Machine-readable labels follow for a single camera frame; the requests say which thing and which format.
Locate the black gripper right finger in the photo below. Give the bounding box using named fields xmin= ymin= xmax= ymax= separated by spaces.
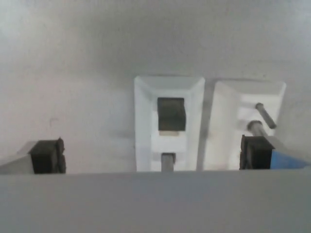
xmin=239 ymin=134 xmax=311 ymax=171

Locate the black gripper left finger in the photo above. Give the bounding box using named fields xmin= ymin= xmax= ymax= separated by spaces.
xmin=0 ymin=137 xmax=67 ymax=175

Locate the metal thick round peg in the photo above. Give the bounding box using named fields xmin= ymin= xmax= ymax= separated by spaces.
xmin=246 ymin=120 xmax=268 ymax=139

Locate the metal thin round peg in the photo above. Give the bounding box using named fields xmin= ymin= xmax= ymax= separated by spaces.
xmin=255 ymin=102 xmax=277 ymax=130

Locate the white round peg holder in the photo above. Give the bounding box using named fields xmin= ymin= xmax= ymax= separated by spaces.
xmin=203 ymin=81 xmax=287 ymax=171

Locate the metal small square peg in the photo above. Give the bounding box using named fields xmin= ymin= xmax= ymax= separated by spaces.
xmin=161 ymin=152 xmax=176 ymax=172

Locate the metal large square peg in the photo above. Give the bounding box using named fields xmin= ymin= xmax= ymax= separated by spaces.
xmin=156 ymin=97 xmax=185 ymax=132

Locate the white square peg holder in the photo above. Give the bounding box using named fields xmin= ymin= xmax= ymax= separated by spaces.
xmin=134 ymin=75 xmax=206 ymax=172

